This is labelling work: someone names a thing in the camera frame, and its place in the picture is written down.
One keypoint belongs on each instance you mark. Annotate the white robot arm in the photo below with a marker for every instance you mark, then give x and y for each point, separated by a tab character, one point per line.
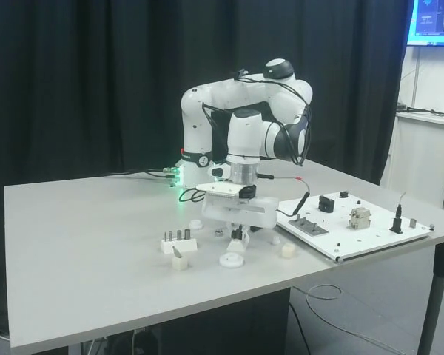
244	133

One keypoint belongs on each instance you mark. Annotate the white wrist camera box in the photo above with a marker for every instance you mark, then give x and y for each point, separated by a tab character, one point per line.
221	172

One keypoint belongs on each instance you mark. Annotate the grey USB plug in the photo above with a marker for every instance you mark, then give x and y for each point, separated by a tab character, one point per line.
177	252

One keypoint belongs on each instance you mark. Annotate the white medium gear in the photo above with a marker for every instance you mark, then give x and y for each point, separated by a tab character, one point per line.
196	224

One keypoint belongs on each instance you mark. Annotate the black curtain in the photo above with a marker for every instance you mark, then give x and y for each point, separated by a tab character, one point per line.
96	92

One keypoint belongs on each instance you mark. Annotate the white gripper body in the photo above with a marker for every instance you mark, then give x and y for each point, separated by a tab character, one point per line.
225	211

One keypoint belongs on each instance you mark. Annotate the large metal square peg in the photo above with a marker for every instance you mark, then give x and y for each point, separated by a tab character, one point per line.
413	223

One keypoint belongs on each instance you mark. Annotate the thick metal round peg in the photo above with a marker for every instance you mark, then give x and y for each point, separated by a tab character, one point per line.
187	234

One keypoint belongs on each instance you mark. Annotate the white cube holder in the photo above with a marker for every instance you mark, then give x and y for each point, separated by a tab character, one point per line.
289	251

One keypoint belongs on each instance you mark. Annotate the white square peg holder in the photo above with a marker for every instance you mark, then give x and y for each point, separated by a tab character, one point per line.
238	247

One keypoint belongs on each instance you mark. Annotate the white large gear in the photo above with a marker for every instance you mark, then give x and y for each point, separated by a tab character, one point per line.
231	261

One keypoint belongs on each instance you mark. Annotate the white cabinet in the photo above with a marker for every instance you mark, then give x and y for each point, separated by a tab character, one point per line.
422	159

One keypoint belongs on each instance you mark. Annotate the black under-table box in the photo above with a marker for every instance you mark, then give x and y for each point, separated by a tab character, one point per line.
207	325

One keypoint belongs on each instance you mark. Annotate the flat white mounting plate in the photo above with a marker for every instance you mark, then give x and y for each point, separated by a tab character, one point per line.
218	189

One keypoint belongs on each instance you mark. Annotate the black rod with red tag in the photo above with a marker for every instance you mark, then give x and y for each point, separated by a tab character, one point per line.
302	202

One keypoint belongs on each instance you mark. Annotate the white round peg holder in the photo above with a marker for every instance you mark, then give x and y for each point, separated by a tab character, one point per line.
179	246

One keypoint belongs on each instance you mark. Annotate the black table leg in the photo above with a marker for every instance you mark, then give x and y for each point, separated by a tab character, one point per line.
434	296

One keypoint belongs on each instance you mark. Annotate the blue screen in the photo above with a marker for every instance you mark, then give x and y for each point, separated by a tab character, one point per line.
434	22

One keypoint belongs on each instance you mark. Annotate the medium metal round peg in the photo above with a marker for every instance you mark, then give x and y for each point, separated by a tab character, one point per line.
179	235

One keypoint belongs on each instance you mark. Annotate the beige waterproof plug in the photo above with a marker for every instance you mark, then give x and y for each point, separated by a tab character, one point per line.
357	218

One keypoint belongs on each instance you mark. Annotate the white task board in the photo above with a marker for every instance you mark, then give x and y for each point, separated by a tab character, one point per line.
355	236

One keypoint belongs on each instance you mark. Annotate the white small gear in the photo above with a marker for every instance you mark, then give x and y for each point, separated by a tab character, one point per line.
275	240

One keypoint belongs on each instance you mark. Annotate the metal BNC plug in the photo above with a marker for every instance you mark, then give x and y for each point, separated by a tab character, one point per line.
217	233

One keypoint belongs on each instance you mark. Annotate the small white plug holder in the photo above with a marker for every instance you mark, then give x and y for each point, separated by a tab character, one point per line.
180	264

